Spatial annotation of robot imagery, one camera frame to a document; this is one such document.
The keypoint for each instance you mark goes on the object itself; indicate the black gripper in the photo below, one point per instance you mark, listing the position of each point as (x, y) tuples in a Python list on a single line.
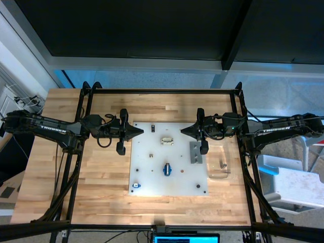
[(123, 131), (202, 131)]

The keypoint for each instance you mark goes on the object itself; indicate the dark metal cylinder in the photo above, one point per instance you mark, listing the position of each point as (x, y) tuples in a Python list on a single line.
[(222, 163)]

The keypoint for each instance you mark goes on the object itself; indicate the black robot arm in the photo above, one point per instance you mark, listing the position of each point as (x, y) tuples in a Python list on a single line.
[(273, 130), (50, 129)]

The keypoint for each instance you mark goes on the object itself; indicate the white taskboard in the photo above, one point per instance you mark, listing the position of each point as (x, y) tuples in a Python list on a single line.
[(174, 184)]

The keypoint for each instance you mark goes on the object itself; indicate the grey block with holes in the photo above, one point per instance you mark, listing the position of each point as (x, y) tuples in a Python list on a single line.
[(193, 152)]

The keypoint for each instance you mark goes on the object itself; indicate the beige connector housing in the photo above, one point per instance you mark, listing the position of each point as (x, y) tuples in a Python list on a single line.
[(167, 141)]

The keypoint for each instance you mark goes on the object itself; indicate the clear plastic tub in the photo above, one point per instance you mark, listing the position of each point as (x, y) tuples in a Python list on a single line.
[(215, 174)]

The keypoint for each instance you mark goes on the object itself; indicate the laptop screen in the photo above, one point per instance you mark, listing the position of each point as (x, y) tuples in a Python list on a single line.
[(184, 239)]

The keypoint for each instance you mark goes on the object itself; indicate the grey metal stand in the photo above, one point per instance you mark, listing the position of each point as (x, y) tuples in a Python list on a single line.
[(305, 152)]

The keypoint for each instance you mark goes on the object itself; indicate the white plastic step stool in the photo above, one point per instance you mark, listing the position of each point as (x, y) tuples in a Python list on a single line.
[(296, 184)]

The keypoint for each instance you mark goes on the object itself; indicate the cardboard box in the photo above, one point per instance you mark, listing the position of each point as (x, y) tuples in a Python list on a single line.
[(12, 181)]

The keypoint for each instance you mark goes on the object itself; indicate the blue clamp mount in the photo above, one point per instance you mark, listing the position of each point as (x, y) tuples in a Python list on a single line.
[(171, 170)]

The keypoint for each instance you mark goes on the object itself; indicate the black metal frame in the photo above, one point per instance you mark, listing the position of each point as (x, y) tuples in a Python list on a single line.
[(162, 91)]

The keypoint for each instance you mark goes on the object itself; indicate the blue connector mount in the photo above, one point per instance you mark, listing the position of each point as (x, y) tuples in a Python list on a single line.
[(139, 186)]

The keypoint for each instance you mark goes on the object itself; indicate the small black camera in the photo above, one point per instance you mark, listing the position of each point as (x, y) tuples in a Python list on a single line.
[(160, 227)]

